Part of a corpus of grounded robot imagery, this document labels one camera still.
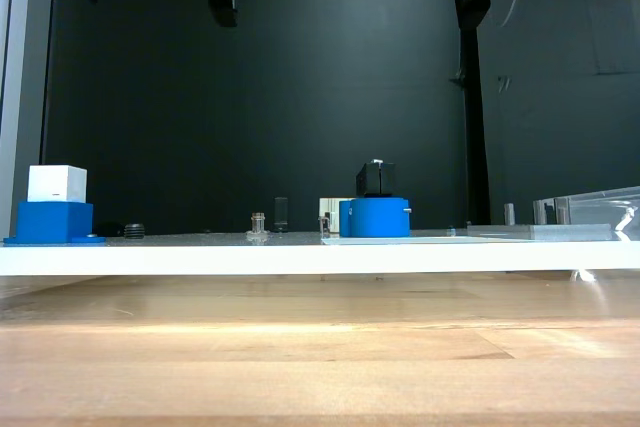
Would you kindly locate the dark translucent cylinder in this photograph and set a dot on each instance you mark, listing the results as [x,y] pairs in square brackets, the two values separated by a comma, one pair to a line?
[281,212]

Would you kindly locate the white taskboard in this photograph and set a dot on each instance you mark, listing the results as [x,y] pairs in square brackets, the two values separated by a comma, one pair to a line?
[300,259]

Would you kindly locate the black block with screw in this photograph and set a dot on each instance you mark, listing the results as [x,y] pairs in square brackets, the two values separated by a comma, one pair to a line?
[375,179]

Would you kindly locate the small grey peg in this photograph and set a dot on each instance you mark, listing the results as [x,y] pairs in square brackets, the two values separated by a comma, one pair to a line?
[509,214]

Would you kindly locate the white cube plug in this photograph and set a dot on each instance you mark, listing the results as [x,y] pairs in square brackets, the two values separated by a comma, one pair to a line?
[55,182]

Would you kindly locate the white connector housing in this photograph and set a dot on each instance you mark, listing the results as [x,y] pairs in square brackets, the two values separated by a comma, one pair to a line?
[327,207]

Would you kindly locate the clear plastic tub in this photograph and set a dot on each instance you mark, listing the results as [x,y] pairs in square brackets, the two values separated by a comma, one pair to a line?
[600,207]

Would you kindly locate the blue round holder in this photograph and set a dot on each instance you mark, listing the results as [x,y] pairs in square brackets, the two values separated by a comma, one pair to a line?
[380,219]

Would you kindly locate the small metal screw clamp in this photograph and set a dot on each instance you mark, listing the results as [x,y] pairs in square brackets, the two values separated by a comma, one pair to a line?
[323,224]

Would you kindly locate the grey metal plate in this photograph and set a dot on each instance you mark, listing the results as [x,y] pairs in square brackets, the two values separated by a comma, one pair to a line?
[565,233]

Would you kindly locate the black threaded insert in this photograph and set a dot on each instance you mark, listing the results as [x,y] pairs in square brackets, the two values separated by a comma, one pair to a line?
[134,231]

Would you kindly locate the blue square socket base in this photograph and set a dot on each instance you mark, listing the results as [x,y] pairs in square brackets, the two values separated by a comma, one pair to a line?
[50,222]

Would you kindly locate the black wall post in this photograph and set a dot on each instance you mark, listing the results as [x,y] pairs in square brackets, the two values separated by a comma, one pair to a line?
[472,122]

